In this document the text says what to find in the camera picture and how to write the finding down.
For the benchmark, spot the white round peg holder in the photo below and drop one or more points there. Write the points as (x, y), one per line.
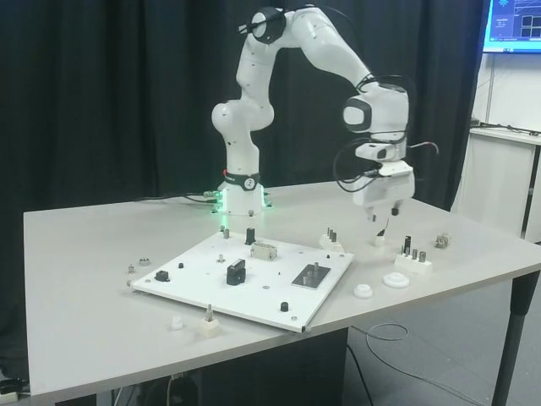
(414, 266)

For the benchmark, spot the white medium gear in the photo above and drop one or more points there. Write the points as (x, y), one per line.
(363, 291)

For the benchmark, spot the black D-SUB plug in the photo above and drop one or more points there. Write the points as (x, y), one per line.
(235, 274)

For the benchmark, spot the black upright plug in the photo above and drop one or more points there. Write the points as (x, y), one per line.
(250, 236)

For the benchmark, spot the clear Ethernet plug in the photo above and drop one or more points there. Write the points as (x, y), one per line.
(442, 241)

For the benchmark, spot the metal bolt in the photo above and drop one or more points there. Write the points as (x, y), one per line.
(209, 313)

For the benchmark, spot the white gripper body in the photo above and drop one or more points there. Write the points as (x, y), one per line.
(382, 192)

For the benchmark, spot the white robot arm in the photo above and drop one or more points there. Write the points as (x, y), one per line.
(249, 76)

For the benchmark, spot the white task board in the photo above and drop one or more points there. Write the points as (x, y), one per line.
(253, 292)

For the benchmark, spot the white large gear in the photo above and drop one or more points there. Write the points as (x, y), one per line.
(395, 280)

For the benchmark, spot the blue screen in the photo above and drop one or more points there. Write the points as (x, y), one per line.
(513, 25)

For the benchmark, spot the white square peg holder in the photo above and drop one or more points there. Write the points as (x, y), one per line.
(334, 245)

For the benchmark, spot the black curtain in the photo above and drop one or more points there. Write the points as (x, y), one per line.
(84, 84)

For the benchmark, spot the white bolt holder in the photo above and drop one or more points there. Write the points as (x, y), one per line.
(210, 329)

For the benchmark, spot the white small gear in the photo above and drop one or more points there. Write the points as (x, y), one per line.
(176, 324)

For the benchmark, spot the white cabinet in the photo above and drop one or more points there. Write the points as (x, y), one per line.
(494, 177)

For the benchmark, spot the metal nut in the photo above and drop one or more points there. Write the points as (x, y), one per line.
(145, 260)

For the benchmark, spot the white USB plug holder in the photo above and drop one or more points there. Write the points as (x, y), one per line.
(378, 240)

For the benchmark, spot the black table leg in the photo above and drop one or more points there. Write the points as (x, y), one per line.
(513, 338)

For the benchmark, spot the tall dark metal peg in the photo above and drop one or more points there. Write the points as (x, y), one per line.
(407, 243)

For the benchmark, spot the black USB plug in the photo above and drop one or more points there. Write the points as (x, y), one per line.
(381, 232)

